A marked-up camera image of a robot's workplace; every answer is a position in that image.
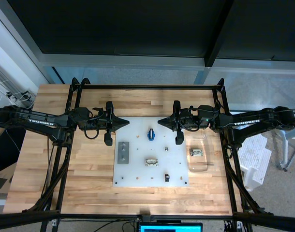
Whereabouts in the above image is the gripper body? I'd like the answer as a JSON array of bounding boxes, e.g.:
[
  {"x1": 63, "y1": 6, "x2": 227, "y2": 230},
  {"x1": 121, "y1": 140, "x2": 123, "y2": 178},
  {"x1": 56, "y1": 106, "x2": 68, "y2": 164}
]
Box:
[
  {"x1": 98, "y1": 101, "x2": 114, "y2": 147},
  {"x1": 173, "y1": 100, "x2": 199, "y2": 145}
]

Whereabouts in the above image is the grey metal block with pegs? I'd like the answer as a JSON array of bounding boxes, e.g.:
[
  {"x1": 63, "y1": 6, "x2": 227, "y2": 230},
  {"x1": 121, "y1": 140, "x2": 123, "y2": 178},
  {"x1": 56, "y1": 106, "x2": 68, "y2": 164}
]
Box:
[{"x1": 116, "y1": 141, "x2": 131, "y2": 165}]

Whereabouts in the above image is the clear plastic tub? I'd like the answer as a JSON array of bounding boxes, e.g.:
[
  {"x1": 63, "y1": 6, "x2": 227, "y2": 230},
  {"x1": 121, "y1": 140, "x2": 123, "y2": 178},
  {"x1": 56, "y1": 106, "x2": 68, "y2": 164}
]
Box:
[{"x1": 186, "y1": 133, "x2": 213, "y2": 174}]

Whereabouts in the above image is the white mounting board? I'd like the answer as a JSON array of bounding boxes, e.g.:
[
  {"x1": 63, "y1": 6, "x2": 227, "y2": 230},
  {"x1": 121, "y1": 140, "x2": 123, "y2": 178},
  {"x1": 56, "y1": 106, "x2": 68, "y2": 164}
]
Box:
[{"x1": 113, "y1": 117, "x2": 191, "y2": 188}]

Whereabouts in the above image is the white foam block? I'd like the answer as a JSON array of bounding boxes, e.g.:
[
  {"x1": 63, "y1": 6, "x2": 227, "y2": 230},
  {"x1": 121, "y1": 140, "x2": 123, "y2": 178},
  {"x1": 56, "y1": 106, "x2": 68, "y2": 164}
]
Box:
[{"x1": 236, "y1": 132, "x2": 273, "y2": 193}]

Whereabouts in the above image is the laptop screen blue edge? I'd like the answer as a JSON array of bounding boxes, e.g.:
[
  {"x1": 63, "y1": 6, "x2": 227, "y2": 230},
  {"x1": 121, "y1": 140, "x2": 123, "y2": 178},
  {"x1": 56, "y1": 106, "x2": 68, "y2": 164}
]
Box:
[{"x1": 137, "y1": 222, "x2": 203, "y2": 232}]

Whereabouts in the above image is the grey metal stand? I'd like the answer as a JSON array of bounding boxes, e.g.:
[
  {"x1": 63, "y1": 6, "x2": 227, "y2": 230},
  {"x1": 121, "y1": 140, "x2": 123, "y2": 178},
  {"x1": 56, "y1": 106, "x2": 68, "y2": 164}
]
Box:
[{"x1": 265, "y1": 119, "x2": 295, "y2": 172}]

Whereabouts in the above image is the cardboard box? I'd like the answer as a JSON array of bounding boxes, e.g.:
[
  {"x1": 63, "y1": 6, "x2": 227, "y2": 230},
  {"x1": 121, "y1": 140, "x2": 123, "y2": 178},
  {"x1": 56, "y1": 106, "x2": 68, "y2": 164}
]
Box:
[{"x1": 0, "y1": 161, "x2": 17, "y2": 194}]

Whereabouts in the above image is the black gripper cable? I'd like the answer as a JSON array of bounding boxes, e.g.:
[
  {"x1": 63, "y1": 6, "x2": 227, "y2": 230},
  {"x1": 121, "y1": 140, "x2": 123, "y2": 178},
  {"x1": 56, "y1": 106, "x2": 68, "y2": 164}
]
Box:
[{"x1": 83, "y1": 124, "x2": 101, "y2": 141}]

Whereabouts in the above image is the black aluminium frame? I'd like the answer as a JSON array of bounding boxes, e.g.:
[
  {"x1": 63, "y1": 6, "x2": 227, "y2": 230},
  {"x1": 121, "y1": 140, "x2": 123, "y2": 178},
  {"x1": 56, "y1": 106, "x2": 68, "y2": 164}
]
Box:
[{"x1": 0, "y1": 77, "x2": 295, "y2": 232}]

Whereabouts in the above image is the wall cable bundle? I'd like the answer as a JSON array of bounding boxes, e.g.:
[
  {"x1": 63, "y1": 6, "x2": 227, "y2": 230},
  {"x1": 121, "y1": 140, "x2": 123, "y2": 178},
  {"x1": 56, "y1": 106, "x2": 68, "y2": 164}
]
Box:
[{"x1": 6, "y1": 90, "x2": 33, "y2": 102}]

